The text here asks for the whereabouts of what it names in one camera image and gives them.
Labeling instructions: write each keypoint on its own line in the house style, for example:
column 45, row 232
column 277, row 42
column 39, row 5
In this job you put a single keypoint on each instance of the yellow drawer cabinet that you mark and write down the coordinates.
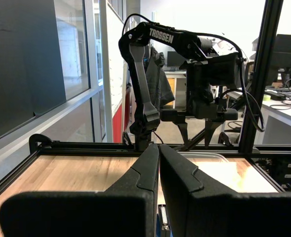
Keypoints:
column 171, row 89

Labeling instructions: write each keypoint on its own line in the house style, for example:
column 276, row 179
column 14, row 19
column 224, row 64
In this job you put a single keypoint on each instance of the large black computer monitor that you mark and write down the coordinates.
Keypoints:
column 288, row 49

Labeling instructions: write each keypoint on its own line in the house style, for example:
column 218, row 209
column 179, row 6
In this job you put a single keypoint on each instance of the clear plastic tub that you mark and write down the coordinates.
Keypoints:
column 204, row 156

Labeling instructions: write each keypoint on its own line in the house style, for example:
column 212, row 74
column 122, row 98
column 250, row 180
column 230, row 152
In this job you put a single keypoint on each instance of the white office desk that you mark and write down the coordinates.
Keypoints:
column 283, row 118

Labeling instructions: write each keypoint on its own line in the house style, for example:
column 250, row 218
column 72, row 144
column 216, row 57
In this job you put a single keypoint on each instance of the white board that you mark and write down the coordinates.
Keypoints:
column 217, row 177

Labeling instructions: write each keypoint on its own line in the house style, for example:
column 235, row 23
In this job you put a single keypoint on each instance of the grey aluminium window frame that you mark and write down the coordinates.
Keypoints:
column 61, row 108

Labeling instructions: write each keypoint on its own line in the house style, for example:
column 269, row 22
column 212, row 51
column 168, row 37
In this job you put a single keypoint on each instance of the green tape roll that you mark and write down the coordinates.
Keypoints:
column 266, row 97

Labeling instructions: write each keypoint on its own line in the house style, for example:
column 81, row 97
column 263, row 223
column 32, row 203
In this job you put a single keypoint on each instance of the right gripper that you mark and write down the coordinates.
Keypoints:
column 202, row 108

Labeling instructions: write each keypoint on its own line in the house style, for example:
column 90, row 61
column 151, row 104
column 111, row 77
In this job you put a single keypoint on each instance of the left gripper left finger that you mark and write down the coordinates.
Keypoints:
column 86, row 214

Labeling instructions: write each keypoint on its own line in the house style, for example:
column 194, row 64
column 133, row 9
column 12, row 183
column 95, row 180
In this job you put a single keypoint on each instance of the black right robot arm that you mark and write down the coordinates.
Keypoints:
column 160, row 36

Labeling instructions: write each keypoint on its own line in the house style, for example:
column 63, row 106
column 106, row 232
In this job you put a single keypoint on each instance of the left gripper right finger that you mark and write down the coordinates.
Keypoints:
column 234, row 217

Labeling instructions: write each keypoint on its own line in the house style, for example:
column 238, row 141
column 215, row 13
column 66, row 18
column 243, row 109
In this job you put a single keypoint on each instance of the white partition with red base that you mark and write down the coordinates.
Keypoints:
column 117, row 74

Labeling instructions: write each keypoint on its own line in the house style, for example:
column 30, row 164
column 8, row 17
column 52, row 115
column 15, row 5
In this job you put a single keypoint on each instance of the black metal frame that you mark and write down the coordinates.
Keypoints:
column 86, row 145

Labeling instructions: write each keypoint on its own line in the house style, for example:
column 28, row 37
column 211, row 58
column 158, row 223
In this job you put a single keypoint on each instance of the small black computer monitor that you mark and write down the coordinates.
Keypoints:
column 175, row 59

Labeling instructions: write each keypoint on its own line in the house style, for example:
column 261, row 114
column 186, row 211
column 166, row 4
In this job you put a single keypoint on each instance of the grey hanging jacket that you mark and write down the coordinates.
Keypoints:
column 164, row 86

